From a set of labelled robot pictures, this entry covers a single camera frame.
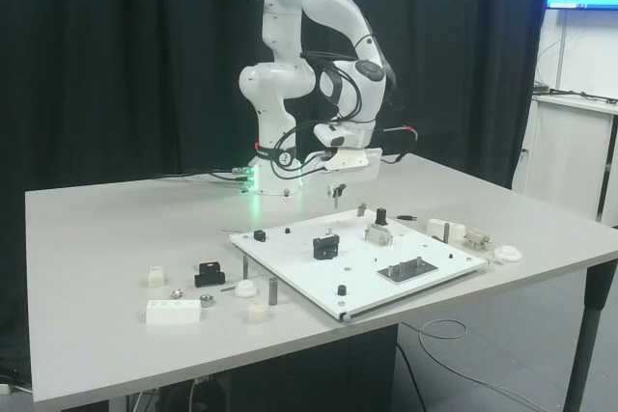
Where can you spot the black curtain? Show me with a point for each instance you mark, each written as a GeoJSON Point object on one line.
{"type": "Point", "coordinates": [120, 60]}

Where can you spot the thin metal round peg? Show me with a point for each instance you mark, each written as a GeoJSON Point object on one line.
{"type": "Point", "coordinates": [245, 267]}

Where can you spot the white small gear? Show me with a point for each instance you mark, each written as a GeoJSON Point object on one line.
{"type": "Point", "coordinates": [244, 289]}

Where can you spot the white task board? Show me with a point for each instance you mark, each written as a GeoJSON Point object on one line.
{"type": "Point", "coordinates": [338, 277]}

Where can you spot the white large gear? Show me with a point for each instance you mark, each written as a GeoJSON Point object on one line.
{"type": "Point", "coordinates": [508, 254]}

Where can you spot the black upright plug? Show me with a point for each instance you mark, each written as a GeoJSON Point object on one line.
{"type": "Point", "coordinates": [381, 217]}

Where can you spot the black USB plug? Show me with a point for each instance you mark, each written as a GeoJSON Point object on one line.
{"type": "Point", "coordinates": [406, 215]}

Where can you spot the white cabinet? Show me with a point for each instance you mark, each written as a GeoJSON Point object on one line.
{"type": "Point", "coordinates": [565, 151]}

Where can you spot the small white cube holder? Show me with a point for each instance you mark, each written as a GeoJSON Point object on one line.
{"type": "Point", "coordinates": [155, 276]}

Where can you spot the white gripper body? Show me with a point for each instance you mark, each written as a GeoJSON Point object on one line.
{"type": "Point", "coordinates": [369, 165]}

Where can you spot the thick metal round peg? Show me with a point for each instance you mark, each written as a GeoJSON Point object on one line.
{"type": "Point", "coordinates": [272, 292]}

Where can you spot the metal peg in holder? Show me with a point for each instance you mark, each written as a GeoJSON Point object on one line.
{"type": "Point", "coordinates": [447, 232]}

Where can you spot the beige plug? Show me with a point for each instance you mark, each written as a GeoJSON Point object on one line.
{"type": "Point", "coordinates": [478, 240]}

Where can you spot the black D-SUB plug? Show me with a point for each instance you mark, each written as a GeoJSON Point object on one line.
{"type": "Point", "coordinates": [210, 274]}

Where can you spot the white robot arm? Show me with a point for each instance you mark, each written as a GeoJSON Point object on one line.
{"type": "Point", "coordinates": [277, 89]}

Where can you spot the metal bolt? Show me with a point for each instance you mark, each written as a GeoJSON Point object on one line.
{"type": "Point", "coordinates": [176, 293]}

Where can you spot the short metal square peg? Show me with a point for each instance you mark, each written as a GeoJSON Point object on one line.
{"type": "Point", "coordinates": [361, 209]}

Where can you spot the metal BNC plug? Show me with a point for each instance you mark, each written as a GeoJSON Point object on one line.
{"type": "Point", "coordinates": [207, 300]}

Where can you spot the white angled peg holder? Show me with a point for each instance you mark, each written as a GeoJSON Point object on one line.
{"type": "Point", "coordinates": [437, 227]}

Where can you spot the long white peg holder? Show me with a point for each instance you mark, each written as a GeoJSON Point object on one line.
{"type": "Point", "coordinates": [174, 311]}

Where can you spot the dark table leg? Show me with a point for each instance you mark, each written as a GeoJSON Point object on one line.
{"type": "Point", "coordinates": [586, 335]}

